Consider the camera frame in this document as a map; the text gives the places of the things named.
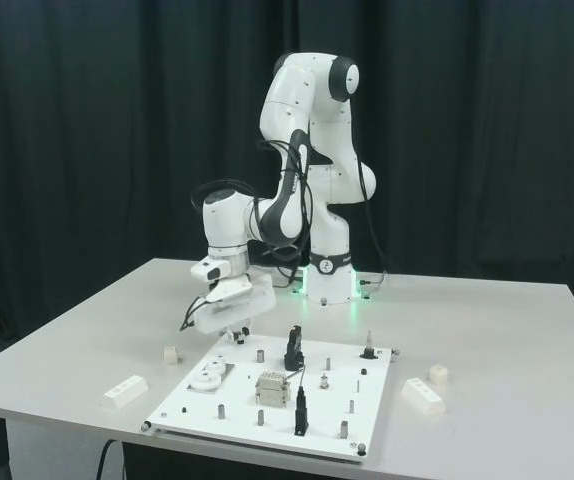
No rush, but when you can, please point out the black USB plug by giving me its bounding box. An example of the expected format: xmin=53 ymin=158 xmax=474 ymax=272
xmin=293 ymin=365 xmax=312 ymax=436

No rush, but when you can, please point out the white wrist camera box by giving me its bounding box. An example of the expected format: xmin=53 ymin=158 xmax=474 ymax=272
xmin=190 ymin=257 xmax=231 ymax=289

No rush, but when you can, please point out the black D-SUB plug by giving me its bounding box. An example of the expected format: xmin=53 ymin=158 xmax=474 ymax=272
xmin=283 ymin=324 xmax=306 ymax=372

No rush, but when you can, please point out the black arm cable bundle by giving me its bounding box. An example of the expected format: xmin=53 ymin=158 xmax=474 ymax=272
xmin=246 ymin=134 xmax=318 ymax=261

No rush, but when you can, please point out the beige rectangular connector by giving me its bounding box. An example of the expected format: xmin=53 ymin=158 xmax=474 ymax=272
xmin=253 ymin=372 xmax=289 ymax=409

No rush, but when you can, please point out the metal waterproof plug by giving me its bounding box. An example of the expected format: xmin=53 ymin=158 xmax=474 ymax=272
xmin=360 ymin=329 xmax=380 ymax=361

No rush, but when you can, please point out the black base cable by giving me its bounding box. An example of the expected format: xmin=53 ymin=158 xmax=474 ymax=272
xmin=246 ymin=238 xmax=313 ymax=289

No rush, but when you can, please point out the black cable under table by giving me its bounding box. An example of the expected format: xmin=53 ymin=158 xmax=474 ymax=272
xmin=96 ymin=437 xmax=119 ymax=480

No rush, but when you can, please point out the long white peg holder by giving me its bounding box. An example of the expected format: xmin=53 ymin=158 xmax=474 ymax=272
xmin=400 ymin=377 xmax=449 ymax=417
xmin=102 ymin=374 xmax=149 ymax=410

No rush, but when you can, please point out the black curtain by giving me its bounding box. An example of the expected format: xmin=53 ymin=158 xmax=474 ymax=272
xmin=0 ymin=0 xmax=574 ymax=346

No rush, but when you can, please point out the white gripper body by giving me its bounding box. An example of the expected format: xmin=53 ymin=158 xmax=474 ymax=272
xmin=194 ymin=273 xmax=275 ymax=335

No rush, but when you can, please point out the white task board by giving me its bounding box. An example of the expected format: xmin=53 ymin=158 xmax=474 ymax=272
xmin=140 ymin=333 xmax=398 ymax=462

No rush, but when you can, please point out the black hanging cable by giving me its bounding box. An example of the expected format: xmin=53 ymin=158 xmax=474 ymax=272
xmin=354 ymin=149 xmax=391 ymax=291

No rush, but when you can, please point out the black box under table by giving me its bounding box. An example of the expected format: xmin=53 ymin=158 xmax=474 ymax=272
xmin=121 ymin=439 xmax=363 ymax=480

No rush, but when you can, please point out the white large gear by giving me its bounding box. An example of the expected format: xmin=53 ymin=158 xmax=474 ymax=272
xmin=188 ymin=374 xmax=221 ymax=394

